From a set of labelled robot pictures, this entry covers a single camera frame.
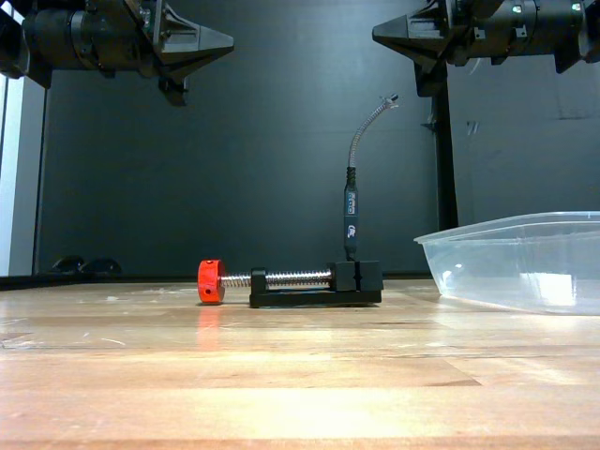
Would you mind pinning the black rounded clamp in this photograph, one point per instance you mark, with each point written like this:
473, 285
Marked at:
102, 266
69, 265

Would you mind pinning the black bench vise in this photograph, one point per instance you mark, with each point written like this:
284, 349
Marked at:
356, 281

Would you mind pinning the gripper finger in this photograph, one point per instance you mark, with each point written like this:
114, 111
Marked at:
201, 58
415, 28
206, 40
415, 49

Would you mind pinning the silver threaded vise screw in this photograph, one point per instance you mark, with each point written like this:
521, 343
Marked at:
290, 277

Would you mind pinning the red vise knob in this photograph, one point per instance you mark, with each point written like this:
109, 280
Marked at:
210, 281

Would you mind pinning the clear plastic tub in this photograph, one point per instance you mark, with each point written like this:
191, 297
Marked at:
492, 262

